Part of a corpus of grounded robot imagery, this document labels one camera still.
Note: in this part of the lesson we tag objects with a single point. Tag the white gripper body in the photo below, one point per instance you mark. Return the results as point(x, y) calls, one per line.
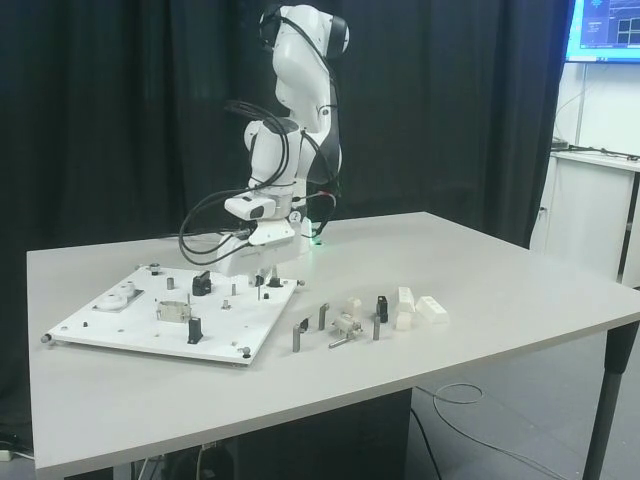
point(235, 257)

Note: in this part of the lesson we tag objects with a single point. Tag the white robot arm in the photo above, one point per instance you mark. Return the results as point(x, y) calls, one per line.
point(287, 75)

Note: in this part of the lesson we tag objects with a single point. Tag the metal square peg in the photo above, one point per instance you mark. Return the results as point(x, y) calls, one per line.
point(296, 340)

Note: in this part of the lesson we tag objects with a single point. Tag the short metal peg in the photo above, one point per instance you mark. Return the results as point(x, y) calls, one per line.
point(375, 327)

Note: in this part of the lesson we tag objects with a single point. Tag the wide white peg holder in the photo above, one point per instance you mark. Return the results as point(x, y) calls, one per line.
point(433, 310)

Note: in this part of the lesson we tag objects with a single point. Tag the black D-SUB plug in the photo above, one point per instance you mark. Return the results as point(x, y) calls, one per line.
point(201, 284)

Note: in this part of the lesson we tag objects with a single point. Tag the black plug on board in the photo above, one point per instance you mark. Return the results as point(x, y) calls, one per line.
point(195, 331)

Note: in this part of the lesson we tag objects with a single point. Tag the metal bolt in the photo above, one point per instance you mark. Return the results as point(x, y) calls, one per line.
point(155, 267)

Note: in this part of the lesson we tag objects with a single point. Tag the small white holder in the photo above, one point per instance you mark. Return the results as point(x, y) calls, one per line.
point(353, 306)

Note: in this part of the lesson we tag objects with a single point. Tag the white holder with metal plug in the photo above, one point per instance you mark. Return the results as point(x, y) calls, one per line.
point(345, 330)

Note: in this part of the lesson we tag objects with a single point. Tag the white medium gear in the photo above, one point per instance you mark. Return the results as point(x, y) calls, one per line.
point(125, 288)

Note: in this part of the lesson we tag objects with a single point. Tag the white task board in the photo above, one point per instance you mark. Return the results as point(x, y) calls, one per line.
point(150, 335)

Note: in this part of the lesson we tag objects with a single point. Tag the white large gear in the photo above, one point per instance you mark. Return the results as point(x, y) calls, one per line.
point(111, 302)

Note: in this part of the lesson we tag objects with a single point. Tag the white cube holder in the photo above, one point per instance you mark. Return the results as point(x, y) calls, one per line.
point(404, 320)

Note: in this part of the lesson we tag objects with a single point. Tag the black box under table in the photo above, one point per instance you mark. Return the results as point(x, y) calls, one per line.
point(280, 435)

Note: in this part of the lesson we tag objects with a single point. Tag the black curtain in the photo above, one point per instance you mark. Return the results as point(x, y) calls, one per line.
point(125, 125)

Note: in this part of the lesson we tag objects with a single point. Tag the white cabinet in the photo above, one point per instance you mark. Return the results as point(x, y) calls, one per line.
point(590, 215)

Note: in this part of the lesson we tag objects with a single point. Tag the dark table leg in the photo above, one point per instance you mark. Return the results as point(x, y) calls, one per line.
point(607, 395)

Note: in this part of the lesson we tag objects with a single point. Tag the blue screen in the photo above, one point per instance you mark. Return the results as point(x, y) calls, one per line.
point(605, 30)

